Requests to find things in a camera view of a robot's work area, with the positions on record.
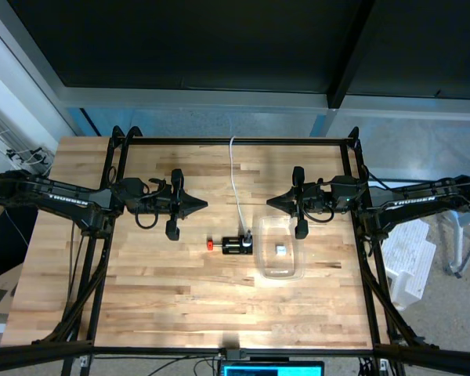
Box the grey metal stand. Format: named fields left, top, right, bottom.
left=434, top=193, right=470, bottom=280

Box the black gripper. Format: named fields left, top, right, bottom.
left=266, top=167, right=333, bottom=240
left=145, top=168, right=208, bottom=240

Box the white stepped foam block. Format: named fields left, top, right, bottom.
left=379, top=213, right=438, bottom=313

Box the white receptacle cord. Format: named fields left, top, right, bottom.
left=228, top=135, right=250, bottom=235

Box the clear plastic tub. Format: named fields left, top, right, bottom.
left=256, top=215, right=305, bottom=282

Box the black clamp with red knob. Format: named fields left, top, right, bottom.
left=206, top=234, right=255, bottom=256

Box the black aluminium frame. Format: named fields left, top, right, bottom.
left=0, top=125, right=470, bottom=376

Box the blue laptop screen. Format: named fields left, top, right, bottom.
left=219, top=360, right=325, bottom=376

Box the black table-level camera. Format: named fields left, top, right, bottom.
left=218, top=339, right=247, bottom=360

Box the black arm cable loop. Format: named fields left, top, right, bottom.
left=134, top=207, right=161, bottom=231

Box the brown cardboard box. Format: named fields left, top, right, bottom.
left=0, top=262, right=24, bottom=318

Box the long black arm cable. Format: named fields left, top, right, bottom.
left=297, top=203, right=337, bottom=226

